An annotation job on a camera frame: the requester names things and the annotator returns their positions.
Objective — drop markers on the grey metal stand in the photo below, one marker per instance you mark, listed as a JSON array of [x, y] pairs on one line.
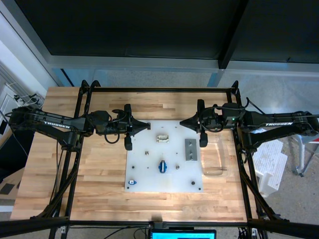
[[301, 159]]

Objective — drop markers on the beige multi-pin connector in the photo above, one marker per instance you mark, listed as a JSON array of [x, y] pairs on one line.
[[163, 139]]

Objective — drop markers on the white taskboard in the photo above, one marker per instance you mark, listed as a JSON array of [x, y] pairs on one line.
[[154, 179]]

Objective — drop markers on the black pillar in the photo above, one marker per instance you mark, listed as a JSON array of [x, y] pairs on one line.
[[231, 37]]

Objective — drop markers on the black table-level camera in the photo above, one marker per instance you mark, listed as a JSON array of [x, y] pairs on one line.
[[159, 225]]

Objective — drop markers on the blue clamp mount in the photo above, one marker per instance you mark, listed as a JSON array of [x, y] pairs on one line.
[[162, 166]]

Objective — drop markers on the blue laptop screen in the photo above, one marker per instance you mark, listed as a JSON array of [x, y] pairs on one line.
[[182, 235]]

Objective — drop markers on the clear plastic tub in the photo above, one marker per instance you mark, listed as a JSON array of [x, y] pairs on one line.
[[211, 166]]

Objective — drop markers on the black cabinet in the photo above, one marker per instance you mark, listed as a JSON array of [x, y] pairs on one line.
[[12, 154]]

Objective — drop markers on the grey aluminium slotted block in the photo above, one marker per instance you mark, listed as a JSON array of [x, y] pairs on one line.
[[191, 149]]

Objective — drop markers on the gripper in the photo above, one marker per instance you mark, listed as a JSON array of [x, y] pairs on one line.
[[117, 128], [203, 140]]

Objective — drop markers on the white foam block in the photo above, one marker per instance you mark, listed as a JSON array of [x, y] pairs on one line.
[[271, 169]]

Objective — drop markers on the small blue mount white block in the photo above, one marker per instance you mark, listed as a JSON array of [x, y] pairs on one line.
[[131, 182]]

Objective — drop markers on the black aluminium frame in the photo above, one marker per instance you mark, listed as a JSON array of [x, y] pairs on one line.
[[159, 89]]

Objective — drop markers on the brown cardboard box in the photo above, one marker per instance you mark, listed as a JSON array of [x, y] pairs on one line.
[[10, 179]]

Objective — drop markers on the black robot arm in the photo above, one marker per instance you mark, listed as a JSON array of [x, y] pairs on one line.
[[276, 124], [74, 124]]

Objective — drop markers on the white corner bracket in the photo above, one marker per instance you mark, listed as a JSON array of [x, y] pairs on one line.
[[63, 229], [254, 231]]

